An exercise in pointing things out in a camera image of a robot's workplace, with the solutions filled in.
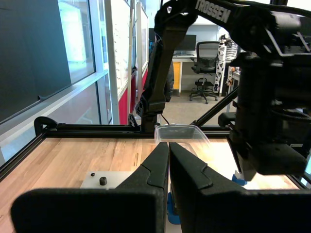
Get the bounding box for clear plastic tub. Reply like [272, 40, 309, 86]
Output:
[154, 123, 212, 162]

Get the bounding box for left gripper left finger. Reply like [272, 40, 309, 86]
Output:
[10, 142, 170, 233]

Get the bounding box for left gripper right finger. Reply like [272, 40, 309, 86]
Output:
[169, 142, 311, 233]

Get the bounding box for white office desk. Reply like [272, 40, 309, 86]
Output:
[172, 53, 234, 93]

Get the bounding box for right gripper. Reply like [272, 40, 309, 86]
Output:
[218, 54, 311, 182]

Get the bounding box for white lattice pillar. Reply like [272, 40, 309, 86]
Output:
[215, 41, 228, 94]

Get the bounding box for black office chair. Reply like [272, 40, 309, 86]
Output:
[189, 40, 221, 105]

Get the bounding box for white board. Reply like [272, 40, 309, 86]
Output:
[80, 169, 248, 233]

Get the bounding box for thin black base cable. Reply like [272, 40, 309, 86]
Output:
[160, 113, 177, 126]

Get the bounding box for blue black connector mount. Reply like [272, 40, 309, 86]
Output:
[231, 169, 248, 187]

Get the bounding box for yellow cabinet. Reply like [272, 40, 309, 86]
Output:
[173, 62, 181, 90]

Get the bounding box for small black monitor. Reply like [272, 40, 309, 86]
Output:
[173, 34, 197, 56]

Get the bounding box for black table frame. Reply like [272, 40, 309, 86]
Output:
[0, 86, 311, 190]

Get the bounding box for small blue plastic block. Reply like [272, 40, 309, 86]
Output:
[167, 191, 181, 225]

